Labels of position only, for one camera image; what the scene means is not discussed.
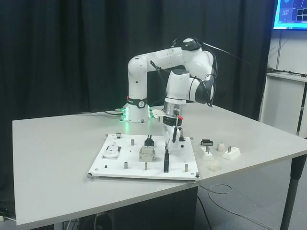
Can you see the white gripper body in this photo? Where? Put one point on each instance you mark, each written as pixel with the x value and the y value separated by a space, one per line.
pixel 169 133

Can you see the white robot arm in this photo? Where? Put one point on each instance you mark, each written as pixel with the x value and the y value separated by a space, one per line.
pixel 138 79

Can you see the black waterproof plug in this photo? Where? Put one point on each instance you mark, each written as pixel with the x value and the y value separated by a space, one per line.
pixel 182 139

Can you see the black Ethernet plug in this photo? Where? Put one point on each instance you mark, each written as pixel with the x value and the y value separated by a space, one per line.
pixel 149 142

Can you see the black D-SUB plug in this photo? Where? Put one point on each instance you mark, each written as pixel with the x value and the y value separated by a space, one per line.
pixel 206 142

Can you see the white peg holder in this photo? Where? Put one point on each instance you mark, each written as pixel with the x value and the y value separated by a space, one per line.
pixel 207 157
pixel 233 154

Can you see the white task board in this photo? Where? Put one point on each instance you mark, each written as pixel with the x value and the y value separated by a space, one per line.
pixel 134 172

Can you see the small white rounded holder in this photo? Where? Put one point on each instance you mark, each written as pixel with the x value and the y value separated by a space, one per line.
pixel 220 146

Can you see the small cream holder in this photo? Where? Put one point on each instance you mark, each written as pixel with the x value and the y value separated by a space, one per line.
pixel 214 165

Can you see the white medium gear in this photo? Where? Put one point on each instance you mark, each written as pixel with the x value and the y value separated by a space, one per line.
pixel 113 147

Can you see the white large gear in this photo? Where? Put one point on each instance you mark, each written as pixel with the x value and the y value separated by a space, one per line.
pixel 110 154

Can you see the white cabinet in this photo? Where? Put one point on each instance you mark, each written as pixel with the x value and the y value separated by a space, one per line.
pixel 280 103

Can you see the black curtain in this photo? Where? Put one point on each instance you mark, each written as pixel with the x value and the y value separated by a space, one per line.
pixel 72 60

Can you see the black table leg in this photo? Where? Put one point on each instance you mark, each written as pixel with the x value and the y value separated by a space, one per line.
pixel 291 191

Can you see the blue screen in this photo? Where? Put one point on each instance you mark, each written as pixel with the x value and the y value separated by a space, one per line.
pixel 290 14

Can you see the white wrist camera plate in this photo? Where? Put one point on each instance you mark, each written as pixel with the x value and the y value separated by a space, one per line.
pixel 158 113

